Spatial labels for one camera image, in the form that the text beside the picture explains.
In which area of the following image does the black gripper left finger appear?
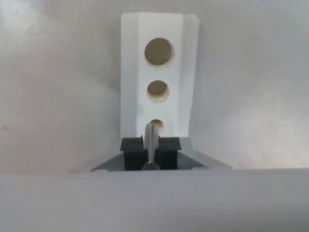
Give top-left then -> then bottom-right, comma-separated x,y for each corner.
91,136 -> 146,172

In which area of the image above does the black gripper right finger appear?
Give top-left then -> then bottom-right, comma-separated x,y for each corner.
157,136 -> 233,172

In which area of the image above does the metal round peg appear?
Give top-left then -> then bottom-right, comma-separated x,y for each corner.
141,122 -> 160,172

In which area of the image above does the white peg holder with holes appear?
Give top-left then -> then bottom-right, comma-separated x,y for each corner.
120,11 -> 200,139

